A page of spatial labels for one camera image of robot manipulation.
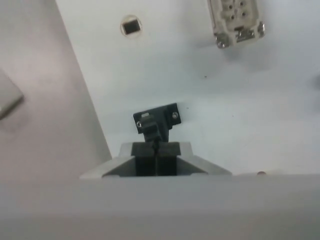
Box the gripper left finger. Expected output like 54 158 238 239
79 141 157 179

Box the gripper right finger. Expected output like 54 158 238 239
155 140 233 177

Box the black USB plug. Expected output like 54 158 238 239
136 112 162 152

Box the white task board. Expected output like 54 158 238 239
54 0 320 177

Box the pale flat block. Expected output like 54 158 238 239
0 66 25 121

